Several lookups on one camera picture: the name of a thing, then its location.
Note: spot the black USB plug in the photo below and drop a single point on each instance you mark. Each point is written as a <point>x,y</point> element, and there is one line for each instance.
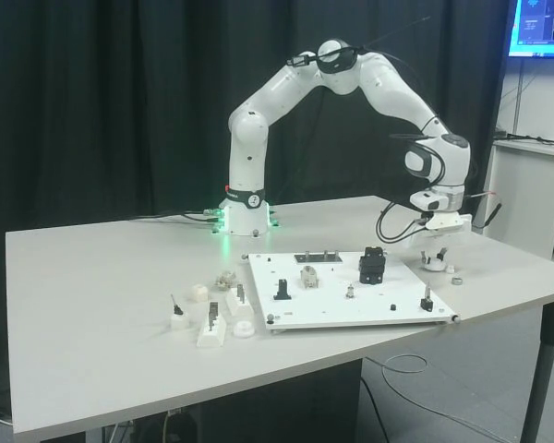
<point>426,302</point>

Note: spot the dark grey table leg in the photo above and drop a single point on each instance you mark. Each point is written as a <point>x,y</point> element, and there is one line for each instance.
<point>542,369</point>

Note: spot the small white camera box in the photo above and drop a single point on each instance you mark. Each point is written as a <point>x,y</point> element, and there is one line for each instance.
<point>425,200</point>

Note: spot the metal round peg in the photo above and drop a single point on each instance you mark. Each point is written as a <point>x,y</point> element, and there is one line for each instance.
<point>241,294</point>

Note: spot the black controller box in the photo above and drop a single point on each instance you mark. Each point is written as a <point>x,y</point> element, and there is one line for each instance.
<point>258,406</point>

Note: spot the white peg holder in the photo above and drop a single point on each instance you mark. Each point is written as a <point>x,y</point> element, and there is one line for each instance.
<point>234,305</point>
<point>211,339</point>

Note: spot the grey waterproof plug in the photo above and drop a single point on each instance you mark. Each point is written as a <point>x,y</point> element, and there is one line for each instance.
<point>308,278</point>

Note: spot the white round holder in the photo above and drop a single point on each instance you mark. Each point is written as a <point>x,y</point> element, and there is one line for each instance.
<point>179,322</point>

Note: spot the white task board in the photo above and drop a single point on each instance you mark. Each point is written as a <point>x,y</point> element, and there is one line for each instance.
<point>332,304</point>

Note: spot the small metal nut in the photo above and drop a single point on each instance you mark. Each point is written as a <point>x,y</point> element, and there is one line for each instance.
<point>457,280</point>

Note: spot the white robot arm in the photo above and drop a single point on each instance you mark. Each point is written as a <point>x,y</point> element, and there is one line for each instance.
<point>392,87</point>

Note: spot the blue screen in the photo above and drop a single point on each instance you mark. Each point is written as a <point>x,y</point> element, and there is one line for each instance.
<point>540,27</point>

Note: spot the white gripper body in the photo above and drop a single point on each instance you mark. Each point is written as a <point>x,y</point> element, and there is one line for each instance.
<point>448,234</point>

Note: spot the black curtain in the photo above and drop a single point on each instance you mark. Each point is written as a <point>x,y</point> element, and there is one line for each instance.
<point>97,92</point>

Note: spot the white large gear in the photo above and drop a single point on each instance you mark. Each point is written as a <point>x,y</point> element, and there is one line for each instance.
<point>431,267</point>

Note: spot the black D-SUB plug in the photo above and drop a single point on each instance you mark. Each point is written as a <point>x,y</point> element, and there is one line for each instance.
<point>373,272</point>

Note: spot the small black plug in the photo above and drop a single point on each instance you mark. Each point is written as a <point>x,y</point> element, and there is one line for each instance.
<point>179,310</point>

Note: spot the white medium gear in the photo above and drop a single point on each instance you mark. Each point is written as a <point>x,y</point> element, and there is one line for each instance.
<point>243,329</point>

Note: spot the metal BNC plug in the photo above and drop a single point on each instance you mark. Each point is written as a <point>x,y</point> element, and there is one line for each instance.
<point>350,292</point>

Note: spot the metal square peg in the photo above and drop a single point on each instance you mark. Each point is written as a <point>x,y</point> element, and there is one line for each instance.
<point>213,316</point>

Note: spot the thin black rod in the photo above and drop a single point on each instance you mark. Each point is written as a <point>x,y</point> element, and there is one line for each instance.
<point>494,214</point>

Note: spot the white cabinet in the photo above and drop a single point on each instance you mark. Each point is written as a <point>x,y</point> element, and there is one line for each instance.
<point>521,194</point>

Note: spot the white cube holder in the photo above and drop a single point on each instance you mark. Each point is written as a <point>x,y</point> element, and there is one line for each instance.
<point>198,294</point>

